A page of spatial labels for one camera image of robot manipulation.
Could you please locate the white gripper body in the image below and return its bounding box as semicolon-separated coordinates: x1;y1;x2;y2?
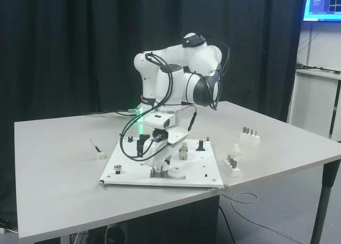
142;140;174;168

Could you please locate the white large gear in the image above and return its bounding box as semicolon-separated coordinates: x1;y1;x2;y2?
168;167;186;180

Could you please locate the black curtain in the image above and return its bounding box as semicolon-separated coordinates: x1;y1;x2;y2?
0;0;306;229

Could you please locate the white cabinet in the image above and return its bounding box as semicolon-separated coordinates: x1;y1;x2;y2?
287;67;341;143

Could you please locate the dark table leg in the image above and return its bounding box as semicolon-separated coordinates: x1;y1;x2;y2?
311;158;337;244

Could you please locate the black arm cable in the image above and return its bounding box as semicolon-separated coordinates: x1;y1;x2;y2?
198;33;231;111

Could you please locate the black camera cable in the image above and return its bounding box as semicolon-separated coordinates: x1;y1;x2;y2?
118;53;176;159

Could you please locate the white task board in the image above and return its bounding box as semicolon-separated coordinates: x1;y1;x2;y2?
98;135;229;189

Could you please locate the white square peg holder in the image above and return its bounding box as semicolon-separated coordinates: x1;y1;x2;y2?
239;133;261;147

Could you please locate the black Ethernet plug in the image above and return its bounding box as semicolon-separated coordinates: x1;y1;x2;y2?
90;138;102;153

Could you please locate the grey floor cable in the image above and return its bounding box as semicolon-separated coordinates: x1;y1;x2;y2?
221;192;269;244

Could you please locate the blue screen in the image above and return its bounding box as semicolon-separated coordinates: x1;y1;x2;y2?
303;0;341;23

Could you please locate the black D-SUB plug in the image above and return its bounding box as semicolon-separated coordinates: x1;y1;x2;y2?
136;134;151;159

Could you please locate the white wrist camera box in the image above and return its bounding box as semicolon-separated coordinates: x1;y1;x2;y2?
143;114;176;129

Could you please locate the flat white mounting plate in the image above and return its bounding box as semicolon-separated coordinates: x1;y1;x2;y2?
167;128;189;145

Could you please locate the black base cable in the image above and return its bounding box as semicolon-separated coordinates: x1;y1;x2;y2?
89;109;139;117

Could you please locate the white round peg holder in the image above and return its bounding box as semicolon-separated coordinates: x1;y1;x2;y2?
222;162;242;178

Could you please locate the thin black rod on wire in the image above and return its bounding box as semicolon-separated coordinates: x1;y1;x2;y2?
181;102;198;132

